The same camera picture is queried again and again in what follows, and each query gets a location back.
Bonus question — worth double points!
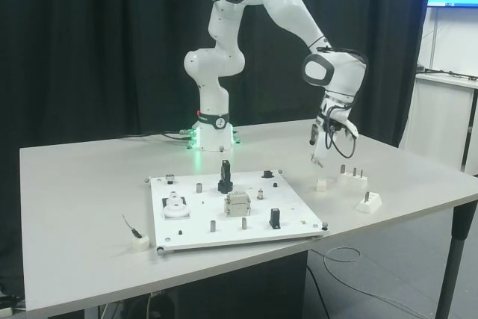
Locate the black D-SUB plug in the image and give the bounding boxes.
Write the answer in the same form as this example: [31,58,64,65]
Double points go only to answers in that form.
[217,160,235,192]

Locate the small white plug holder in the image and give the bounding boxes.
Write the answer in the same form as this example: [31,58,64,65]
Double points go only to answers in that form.
[131,235,151,253]

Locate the grey floor cable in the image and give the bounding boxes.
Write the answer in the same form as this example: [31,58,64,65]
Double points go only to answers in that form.
[308,246,455,306]

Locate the black USB plug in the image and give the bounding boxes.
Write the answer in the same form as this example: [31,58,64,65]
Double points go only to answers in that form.
[267,207,283,231]

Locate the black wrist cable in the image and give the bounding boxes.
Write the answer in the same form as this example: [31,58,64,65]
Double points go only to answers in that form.
[316,45,369,159]

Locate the white sloped peg holder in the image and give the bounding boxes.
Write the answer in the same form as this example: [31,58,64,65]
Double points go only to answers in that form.
[354,191,383,215]

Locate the black curtains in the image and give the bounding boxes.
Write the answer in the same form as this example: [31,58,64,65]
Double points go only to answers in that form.
[0,0,438,150]

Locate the wide white peg holder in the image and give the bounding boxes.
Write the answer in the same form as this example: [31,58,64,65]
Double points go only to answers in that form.
[337,171,369,188]

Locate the black base cables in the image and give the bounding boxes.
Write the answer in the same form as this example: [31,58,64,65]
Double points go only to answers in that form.
[161,128,199,141]

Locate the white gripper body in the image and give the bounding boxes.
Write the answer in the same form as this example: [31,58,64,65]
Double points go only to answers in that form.
[311,108,360,163]

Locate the dark table leg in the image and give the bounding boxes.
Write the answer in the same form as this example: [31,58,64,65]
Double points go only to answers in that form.
[435,202,473,319]

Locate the white cabinet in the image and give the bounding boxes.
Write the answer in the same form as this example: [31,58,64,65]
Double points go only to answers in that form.
[397,71,478,177]

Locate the white task board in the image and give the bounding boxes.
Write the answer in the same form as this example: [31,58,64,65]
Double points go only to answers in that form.
[141,169,329,257]

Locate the white large gear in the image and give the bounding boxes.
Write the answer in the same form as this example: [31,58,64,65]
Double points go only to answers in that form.
[164,199,190,220]

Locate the black plug with thin cable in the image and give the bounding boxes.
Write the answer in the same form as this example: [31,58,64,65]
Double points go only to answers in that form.
[121,214,145,240]

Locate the beige rectangular connector block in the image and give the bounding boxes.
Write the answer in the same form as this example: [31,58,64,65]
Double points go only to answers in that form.
[223,191,249,220]

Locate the black cable on cabinet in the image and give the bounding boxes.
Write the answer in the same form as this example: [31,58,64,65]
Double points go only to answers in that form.
[416,64,478,83]

